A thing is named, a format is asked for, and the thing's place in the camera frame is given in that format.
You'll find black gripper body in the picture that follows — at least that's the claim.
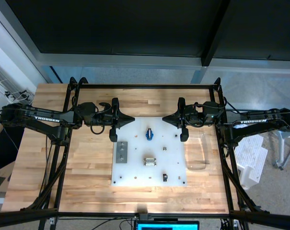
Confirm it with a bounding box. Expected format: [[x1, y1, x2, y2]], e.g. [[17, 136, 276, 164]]
[[91, 97, 121, 142], [178, 97, 206, 143]]

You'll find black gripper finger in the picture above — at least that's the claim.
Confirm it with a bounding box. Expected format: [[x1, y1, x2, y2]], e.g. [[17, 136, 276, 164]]
[[162, 119, 181, 129], [118, 109, 135, 120], [118, 119, 135, 130], [162, 111, 180, 120]]

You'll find blue clamp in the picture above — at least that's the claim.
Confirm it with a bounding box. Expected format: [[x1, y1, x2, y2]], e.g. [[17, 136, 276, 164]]
[[144, 128, 155, 142]]

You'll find grey metal plate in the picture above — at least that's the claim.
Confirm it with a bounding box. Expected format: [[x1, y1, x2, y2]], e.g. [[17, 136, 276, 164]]
[[115, 141, 129, 164]]

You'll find clear plastic tub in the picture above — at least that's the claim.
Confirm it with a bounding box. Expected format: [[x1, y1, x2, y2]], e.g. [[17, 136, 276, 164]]
[[185, 136, 210, 172]]

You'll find white board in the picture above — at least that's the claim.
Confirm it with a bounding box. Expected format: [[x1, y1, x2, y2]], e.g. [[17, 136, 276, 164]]
[[110, 116, 189, 187]]

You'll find white foam block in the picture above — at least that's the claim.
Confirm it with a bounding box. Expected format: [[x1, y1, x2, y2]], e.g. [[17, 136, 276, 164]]
[[233, 135, 269, 191]]

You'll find grey metal stand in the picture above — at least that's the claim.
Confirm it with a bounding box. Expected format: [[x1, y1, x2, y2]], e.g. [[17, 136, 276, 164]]
[[271, 130, 290, 172]]

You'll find blue laptop screen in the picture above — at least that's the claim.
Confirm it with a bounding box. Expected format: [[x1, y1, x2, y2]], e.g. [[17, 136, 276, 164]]
[[134, 220, 200, 230]]

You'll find cardboard box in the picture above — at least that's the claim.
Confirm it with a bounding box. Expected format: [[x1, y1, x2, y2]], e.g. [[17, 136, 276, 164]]
[[0, 160, 16, 193]]

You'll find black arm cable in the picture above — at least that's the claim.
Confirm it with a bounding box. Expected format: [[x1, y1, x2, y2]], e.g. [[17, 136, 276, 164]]
[[185, 102, 201, 127], [90, 123, 105, 135]]

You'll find black aluminium frame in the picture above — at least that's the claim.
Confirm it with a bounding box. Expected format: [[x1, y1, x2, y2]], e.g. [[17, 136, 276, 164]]
[[0, 76, 290, 230]]

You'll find black wall post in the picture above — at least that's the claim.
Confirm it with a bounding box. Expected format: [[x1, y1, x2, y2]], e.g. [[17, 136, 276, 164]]
[[200, 0, 232, 67]]

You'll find black white cable bundle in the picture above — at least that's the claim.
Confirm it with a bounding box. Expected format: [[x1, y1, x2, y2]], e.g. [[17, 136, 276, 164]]
[[3, 89, 35, 102]]

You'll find black table camera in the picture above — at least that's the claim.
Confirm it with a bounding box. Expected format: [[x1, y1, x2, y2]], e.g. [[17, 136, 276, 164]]
[[138, 211, 152, 221]]

